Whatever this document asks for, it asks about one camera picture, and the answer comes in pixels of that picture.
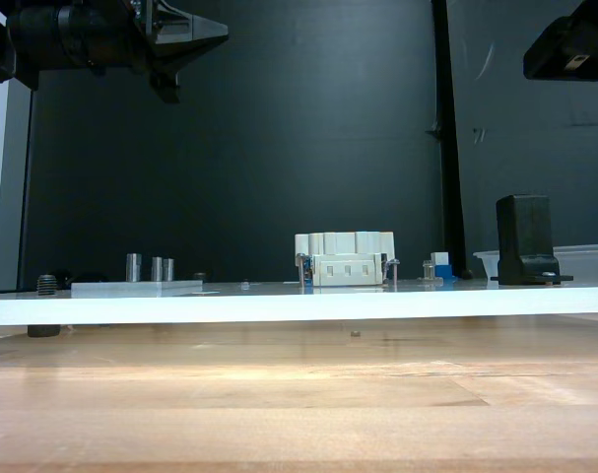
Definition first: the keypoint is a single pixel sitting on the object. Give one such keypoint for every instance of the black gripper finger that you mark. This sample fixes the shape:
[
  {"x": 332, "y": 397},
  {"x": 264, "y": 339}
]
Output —
[
  {"x": 180, "y": 27},
  {"x": 180, "y": 56}
]

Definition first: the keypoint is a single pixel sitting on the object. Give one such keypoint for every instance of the short silver metal bar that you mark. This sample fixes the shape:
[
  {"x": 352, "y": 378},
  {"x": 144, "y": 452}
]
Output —
[
  {"x": 169, "y": 271},
  {"x": 157, "y": 270}
]

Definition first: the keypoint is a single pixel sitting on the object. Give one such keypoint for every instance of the tall silver metal bar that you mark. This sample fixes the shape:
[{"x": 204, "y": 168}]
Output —
[{"x": 133, "y": 268}]

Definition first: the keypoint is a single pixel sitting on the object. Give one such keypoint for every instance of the white taskboard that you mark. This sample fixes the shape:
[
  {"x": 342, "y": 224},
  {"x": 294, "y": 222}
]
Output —
[{"x": 298, "y": 308}]

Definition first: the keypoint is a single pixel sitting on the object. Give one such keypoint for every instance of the black plastic holder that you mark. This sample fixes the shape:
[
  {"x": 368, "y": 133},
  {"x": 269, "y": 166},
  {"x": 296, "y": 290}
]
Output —
[{"x": 522, "y": 236}]

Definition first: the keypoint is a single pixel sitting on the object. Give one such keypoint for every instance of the small dark screw head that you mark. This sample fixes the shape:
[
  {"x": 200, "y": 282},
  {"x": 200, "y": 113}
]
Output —
[{"x": 200, "y": 276}]

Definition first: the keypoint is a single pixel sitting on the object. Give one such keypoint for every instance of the clear plastic tub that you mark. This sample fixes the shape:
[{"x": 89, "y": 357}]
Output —
[{"x": 589, "y": 263}]

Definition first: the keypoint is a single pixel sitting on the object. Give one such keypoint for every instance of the flat aluminium plate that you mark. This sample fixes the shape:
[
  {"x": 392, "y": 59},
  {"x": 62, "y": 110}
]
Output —
[{"x": 131, "y": 289}]

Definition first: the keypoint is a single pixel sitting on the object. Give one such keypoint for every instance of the silver holder screw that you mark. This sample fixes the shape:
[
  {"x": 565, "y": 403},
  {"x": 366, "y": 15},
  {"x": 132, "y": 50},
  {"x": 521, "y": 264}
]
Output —
[{"x": 550, "y": 276}]

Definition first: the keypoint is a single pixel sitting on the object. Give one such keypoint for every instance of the white terminal block housing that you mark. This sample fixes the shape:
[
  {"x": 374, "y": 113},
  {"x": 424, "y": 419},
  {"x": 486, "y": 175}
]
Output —
[{"x": 343, "y": 242}]

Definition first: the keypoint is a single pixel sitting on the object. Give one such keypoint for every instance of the black threaded screw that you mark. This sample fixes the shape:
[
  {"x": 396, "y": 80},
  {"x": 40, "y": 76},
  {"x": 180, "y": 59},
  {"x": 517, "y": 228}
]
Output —
[{"x": 47, "y": 286}]

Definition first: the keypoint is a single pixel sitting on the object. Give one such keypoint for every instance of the blue and white connector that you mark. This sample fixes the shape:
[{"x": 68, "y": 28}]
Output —
[{"x": 442, "y": 268}]

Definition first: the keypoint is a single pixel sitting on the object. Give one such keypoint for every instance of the white three-slot connector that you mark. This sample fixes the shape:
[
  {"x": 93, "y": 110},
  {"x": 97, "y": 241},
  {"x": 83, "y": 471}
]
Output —
[{"x": 348, "y": 271}]

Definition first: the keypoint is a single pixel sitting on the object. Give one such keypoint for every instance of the short silver bolt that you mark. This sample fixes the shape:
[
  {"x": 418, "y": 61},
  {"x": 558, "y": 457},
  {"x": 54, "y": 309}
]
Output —
[{"x": 427, "y": 271}]

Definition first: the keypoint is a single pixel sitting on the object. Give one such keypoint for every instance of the silver pan-head screw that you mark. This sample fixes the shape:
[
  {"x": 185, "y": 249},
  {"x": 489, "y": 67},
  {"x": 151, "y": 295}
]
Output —
[{"x": 392, "y": 273}]

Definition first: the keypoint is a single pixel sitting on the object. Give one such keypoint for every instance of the black board foot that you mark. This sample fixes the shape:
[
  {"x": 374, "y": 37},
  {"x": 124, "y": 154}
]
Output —
[{"x": 44, "y": 331}]

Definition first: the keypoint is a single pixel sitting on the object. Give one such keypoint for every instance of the black aluminium frame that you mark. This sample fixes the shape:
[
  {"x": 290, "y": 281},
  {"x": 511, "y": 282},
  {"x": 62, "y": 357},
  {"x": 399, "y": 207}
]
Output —
[{"x": 448, "y": 148}]

